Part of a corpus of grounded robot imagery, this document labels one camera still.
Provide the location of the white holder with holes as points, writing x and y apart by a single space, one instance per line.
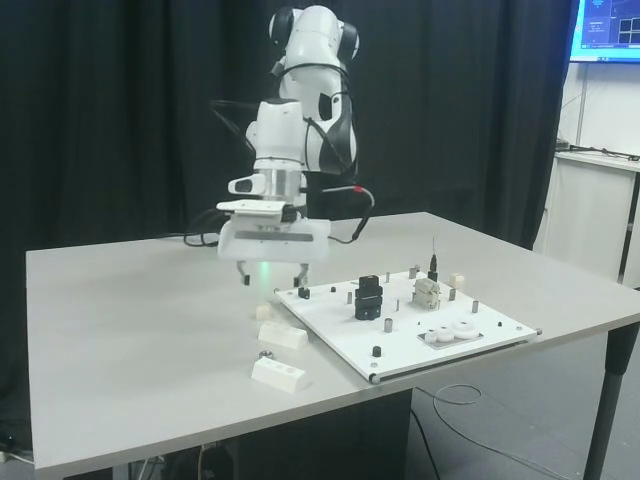
277 375
280 334

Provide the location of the black D-SUB plug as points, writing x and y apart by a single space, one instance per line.
367 300

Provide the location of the white small gear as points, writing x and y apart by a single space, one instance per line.
430 337

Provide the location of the beige plug block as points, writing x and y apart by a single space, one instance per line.
425 295

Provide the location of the small white cube holder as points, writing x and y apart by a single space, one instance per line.
456 280
263 312

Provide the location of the white medium gear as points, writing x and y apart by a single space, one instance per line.
443 334

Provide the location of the blue screen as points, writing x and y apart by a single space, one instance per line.
607 30

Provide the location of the small white camera box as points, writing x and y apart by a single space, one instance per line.
245 185

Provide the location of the white large gear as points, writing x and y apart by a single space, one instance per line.
463 330

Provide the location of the white task board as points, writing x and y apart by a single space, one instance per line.
325 325

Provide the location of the white cabinet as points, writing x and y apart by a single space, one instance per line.
585 210

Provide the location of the black plug with thin antenna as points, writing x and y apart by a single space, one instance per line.
433 267

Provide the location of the dark table leg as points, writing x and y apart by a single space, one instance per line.
612 380

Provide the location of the black curtain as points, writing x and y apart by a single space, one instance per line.
125 100

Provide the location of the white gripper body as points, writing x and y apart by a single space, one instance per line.
275 247

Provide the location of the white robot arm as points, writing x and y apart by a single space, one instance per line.
310 40

